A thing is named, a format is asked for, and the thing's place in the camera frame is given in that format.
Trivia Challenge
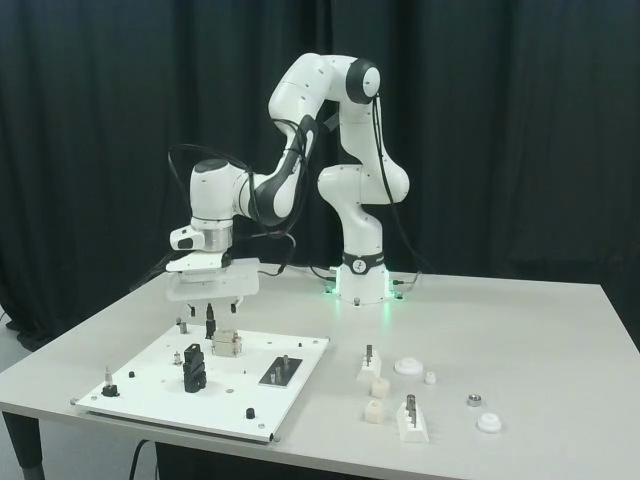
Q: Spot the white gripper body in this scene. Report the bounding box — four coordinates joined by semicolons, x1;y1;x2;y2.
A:
166;271;261;305

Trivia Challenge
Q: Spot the white large gear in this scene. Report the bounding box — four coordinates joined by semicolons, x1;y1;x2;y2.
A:
393;357;424;378

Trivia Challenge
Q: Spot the black D-SUB plug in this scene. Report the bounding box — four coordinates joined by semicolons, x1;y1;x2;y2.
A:
180;342;209;394

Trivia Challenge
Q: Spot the white task board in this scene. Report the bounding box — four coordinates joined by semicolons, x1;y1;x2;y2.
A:
69;322;333;444

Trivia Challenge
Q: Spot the metal waterproof plug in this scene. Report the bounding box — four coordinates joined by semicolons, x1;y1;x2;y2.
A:
99;364;122;400

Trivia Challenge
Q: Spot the white peg holder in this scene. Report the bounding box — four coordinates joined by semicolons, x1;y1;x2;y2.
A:
394;402;431;444
355;355;384;386

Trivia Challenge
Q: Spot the dark table leg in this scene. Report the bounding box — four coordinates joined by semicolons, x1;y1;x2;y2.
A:
0;410;45;480

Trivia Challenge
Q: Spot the black curtain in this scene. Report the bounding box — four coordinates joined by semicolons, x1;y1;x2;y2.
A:
0;0;640;351

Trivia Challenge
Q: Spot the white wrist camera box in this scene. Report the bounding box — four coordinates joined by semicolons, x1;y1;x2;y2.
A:
168;224;202;251

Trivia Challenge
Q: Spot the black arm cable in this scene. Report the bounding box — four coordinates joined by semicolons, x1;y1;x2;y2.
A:
167;113;321;276

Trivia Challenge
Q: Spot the black cable under table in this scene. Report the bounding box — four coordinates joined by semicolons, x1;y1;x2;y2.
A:
129;437;157;480

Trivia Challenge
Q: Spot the black base cable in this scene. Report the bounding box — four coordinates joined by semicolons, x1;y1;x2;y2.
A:
368;92;424;292

